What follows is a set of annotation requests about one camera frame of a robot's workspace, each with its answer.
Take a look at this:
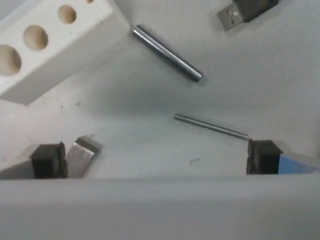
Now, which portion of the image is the white peg holder with holes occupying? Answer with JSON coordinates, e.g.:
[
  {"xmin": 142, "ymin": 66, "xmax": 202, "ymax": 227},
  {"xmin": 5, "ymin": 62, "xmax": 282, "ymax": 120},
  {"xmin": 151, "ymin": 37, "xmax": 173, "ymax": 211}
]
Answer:
[{"xmin": 0, "ymin": 0, "xmax": 131, "ymax": 106}]

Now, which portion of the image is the thin metal round peg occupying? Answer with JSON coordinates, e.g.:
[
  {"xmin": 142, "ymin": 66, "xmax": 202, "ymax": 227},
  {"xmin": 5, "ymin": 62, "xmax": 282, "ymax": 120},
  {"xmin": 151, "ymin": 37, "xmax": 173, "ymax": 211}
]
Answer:
[{"xmin": 174, "ymin": 113, "xmax": 250, "ymax": 140}]

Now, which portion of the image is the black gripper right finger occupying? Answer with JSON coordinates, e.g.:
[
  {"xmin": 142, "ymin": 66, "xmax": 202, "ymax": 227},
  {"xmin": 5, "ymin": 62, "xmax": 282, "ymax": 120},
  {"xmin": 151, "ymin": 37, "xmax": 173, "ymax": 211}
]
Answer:
[{"xmin": 245, "ymin": 137, "xmax": 320, "ymax": 175}]

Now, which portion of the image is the metal square peg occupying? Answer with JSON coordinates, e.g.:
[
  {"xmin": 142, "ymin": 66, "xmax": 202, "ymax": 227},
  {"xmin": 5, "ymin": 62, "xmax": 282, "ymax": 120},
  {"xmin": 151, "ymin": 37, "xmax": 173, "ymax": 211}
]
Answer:
[{"xmin": 64, "ymin": 135, "xmax": 104, "ymax": 179}]

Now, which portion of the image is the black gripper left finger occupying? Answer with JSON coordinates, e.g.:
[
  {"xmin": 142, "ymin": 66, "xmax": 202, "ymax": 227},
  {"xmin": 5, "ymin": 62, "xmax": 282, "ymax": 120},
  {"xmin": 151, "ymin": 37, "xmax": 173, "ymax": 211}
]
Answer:
[{"xmin": 0, "ymin": 141, "xmax": 69, "ymax": 180}]

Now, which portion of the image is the thick metal round peg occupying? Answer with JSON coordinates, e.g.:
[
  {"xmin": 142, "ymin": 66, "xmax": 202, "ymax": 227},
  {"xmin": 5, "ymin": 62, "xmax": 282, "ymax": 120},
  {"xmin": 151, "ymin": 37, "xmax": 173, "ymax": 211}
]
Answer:
[{"xmin": 132, "ymin": 24, "xmax": 204, "ymax": 83}]

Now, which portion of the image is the black USB plug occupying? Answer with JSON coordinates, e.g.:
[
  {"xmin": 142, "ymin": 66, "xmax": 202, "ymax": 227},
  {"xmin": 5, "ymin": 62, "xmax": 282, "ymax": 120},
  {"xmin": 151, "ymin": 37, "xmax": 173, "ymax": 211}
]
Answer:
[{"xmin": 215, "ymin": 0, "xmax": 280, "ymax": 33}]

